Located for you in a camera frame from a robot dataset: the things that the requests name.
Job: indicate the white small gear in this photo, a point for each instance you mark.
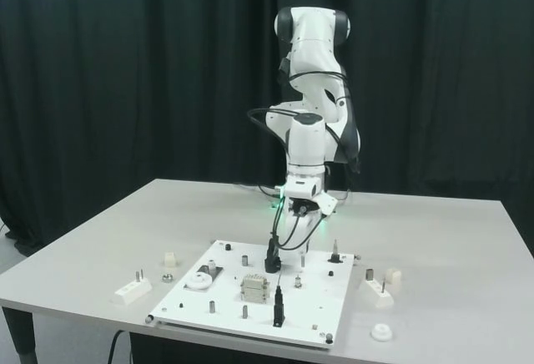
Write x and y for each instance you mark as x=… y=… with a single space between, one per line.
x=213 y=264

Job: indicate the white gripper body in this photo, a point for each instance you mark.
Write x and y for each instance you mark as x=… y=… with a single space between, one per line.
x=310 y=230

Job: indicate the dark table leg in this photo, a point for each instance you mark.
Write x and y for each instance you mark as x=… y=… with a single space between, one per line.
x=18 y=335

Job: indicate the white task board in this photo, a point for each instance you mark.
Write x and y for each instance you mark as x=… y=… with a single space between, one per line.
x=233 y=326

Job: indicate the white large gear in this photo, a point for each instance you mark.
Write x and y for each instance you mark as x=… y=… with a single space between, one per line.
x=198 y=283

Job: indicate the black D-SUB plug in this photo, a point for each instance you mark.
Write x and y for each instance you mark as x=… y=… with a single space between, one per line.
x=272 y=264

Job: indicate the beige waterproof plug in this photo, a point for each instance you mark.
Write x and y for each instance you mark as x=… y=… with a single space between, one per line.
x=253 y=288

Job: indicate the white medium gear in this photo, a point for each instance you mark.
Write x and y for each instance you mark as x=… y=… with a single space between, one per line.
x=381 y=333

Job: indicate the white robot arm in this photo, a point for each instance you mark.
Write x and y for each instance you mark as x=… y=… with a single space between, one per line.
x=308 y=47

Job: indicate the large metal square peg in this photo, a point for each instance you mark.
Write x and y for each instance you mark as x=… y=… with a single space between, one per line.
x=369 y=275

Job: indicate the metal bolt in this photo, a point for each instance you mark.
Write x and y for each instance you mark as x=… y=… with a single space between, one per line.
x=334 y=247

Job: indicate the black curtain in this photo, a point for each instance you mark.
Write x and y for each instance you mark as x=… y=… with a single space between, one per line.
x=125 y=88

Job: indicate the white cube holder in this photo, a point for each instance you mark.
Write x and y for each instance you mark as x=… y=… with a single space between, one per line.
x=169 y=259
x=394 y=277

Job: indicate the black upright plug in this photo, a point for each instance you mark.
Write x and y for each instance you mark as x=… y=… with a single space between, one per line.
x=278 y=311

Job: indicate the metal nut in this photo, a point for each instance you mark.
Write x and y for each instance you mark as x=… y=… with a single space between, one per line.
x=167 y=276

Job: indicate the white square-hole peg holder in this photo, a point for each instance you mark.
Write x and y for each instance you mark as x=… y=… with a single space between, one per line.
x=377 y=297

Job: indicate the metal BNC plug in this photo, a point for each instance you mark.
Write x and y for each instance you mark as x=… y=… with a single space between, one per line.
x=298 y=282

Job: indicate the white round-hole peg holder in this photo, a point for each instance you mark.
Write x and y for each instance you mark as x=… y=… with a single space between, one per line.
x=131 y=293

